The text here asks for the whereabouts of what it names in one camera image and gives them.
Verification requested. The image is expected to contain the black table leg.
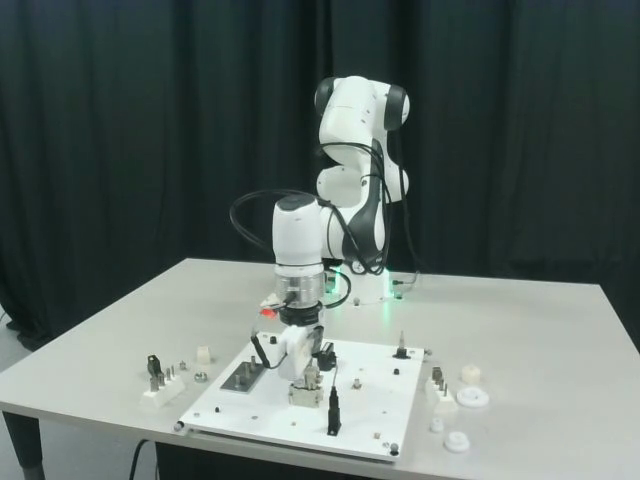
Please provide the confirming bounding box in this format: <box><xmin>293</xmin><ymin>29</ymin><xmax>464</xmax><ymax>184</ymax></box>
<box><xmin>0</xmin><ymin>410</ymin><xmax>40</xmax><ymax>480</ymax></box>

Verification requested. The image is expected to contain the white large gear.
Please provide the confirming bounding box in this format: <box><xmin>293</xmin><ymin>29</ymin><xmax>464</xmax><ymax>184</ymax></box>
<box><xmin>455</xmin><ymin>385</ymin><xmax>491</xmax><ymax>410</ymax></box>

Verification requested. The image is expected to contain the grey waterproof plug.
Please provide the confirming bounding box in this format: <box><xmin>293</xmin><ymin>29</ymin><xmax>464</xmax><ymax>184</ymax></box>
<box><xmin>298</xmin><ymin>364</ymin><xmax>322</xmax><ymax>394</ymax></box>

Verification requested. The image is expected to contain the black cable under table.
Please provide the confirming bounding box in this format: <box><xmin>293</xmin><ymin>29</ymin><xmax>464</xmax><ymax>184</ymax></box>
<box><xmin>130</xmin><ymin>438</ymin><xmax>154</xmax><ymax>480</ymax></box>

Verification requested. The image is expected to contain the thin black rod on wire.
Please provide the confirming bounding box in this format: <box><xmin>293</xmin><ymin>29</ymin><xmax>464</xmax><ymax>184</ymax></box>
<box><xmin>251</xmin><ymin>294</ymin><xmax>301</xmax><ymax>370</ymax></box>

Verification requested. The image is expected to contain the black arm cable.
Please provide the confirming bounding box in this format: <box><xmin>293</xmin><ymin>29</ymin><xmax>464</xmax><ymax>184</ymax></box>
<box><xmin>228</xmin><ymin>137</ymin><xmax>421</xmax><ymax>309</ymax></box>

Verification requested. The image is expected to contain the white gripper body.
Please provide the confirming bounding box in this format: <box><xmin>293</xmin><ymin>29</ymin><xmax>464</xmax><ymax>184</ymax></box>
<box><xmin>277</xmin><ymin>323</ymin><xmax>326</xmax><ymax>386</ymax></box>

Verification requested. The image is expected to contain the white task board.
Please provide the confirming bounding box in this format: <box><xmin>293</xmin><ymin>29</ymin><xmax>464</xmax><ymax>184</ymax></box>
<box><xmin>172</xmin><ymin>329</ymin><xmax>426</xmax><ymax>464</ymax></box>

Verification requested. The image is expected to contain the white peg holder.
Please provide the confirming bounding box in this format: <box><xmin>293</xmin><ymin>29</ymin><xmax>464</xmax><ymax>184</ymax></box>
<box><xmin>141</xmin><ymin>379</ymin><xmax>185</xmax><ymax>412</ymax></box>
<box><xmin>424</xmin><ymin>378</ymin><xmax>459</xmax><ymax>416</ymax></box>

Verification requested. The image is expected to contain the black USB plug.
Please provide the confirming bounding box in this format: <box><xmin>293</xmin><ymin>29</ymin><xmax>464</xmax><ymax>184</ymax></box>
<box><xmin>325</xmin><ymin>369</ymin><xmax>345</xmax><ymax>436</ymax></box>

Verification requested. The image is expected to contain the black curtain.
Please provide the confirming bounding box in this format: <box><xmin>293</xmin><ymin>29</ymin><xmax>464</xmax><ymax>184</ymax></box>
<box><xmin>0</xmin><ymin>0</ymin><xmax>640</xmax><ymax>346</ymax></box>

